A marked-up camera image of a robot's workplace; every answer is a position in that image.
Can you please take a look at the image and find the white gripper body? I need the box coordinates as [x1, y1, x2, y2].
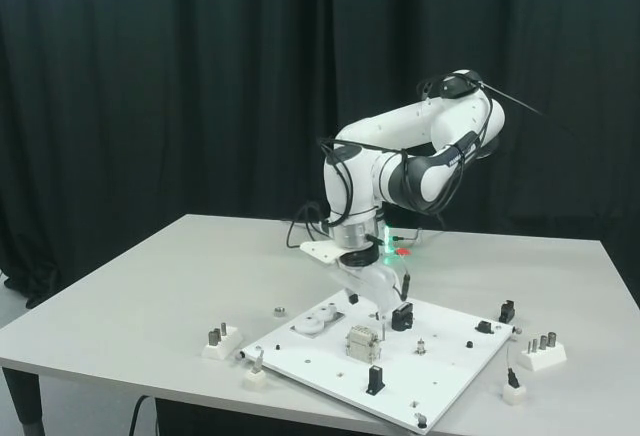
[335, 260, 402, 316]

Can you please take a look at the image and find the white square peg holder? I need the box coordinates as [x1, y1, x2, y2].
[201, 326, 245, 360]

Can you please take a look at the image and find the white round peg holder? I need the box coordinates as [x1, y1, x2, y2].
[516, 343, 569, 372]

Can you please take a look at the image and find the white large gear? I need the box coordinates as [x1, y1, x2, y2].
[293, 316, 325, 338]

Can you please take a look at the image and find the white mounting plate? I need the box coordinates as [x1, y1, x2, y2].
[298, 241, 348, 264]

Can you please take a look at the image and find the white task board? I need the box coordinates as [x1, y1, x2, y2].
[233, 285, 524, 431]

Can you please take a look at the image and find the black Ethernet plug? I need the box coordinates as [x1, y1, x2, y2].
[504, 345, 519, 389]

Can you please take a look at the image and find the black curtain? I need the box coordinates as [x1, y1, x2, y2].
[0, 0, 640, 310]

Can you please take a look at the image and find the black table leg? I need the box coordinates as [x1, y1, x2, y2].
[2, 367, 41, 436]

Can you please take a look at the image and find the thin black rod on wire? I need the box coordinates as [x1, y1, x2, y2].
[369, 228, 424, 303]

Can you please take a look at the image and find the silver flange ring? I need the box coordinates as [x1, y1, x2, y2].
[328, 222, 380, 251]

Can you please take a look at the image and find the black looped cable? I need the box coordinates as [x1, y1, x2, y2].
[285, 199, 332, 250]

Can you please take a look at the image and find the thin black cable tie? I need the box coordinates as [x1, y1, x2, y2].
[478, 80, 546, 118]

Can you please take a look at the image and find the black cable under table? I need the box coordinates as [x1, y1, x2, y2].
[131, 394, 157, 436]

